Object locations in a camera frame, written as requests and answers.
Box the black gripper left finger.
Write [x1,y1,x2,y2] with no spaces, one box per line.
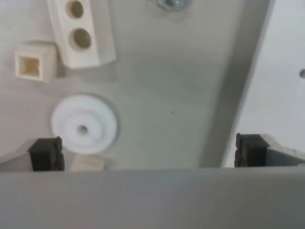
[0,136,66,172]

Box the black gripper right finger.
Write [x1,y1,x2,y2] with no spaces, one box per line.
[234,133,305,169]

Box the white large gear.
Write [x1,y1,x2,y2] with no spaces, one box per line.
[50,93,119,158]

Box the cream square holder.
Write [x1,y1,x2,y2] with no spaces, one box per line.
[70,154,106,172]
[14,42,58,83]

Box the metal nut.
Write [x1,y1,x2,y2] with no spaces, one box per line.
[156,0,192,13]

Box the white long peg holder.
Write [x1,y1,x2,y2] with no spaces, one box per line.
[46,0,117,70]

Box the white task board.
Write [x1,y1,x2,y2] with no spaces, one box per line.
[220,0,305,167]

